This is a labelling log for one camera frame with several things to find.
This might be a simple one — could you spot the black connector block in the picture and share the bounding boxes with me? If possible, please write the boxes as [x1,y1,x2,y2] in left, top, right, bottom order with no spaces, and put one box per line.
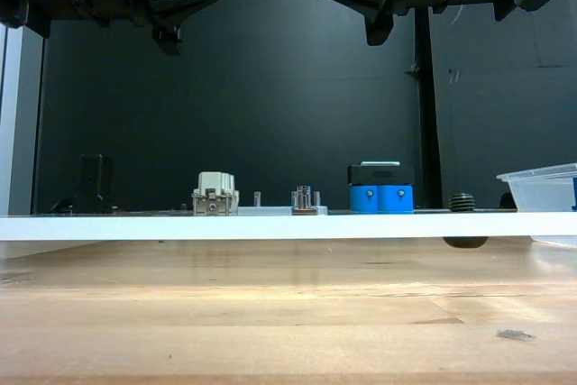
[346,160,416,188]

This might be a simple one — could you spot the clear plastic tub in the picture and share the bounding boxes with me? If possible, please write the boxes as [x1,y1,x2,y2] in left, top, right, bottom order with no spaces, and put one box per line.
[495,162,577,249]

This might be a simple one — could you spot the grey window frame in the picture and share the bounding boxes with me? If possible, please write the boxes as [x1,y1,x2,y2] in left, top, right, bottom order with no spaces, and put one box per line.
[0,23,45,215]

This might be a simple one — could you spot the small metal clamp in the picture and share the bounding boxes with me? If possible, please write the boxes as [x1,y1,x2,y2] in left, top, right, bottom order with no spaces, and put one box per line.
[291,185,319,215]

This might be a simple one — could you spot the white board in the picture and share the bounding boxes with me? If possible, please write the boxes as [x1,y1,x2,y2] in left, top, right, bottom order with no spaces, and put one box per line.
[0,209,577,242]

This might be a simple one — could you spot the blue clamp base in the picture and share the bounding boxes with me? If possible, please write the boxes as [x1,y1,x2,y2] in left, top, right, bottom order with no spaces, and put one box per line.
[349,183,415,215]

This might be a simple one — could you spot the grey connector housing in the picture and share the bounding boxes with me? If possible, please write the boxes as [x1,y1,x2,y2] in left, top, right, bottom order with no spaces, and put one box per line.
[191,171,240,216]

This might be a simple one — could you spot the black wall column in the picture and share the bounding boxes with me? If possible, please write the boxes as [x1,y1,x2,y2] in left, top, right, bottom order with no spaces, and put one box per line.
[405,5,444,211]

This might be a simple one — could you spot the white pin mount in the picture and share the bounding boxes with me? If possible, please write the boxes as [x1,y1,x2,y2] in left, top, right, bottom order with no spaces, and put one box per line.
[237,205,328,217]

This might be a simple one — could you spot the black M12 threaded bolt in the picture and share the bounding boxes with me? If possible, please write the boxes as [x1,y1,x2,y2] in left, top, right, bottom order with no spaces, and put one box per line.
[441,192,488,250]

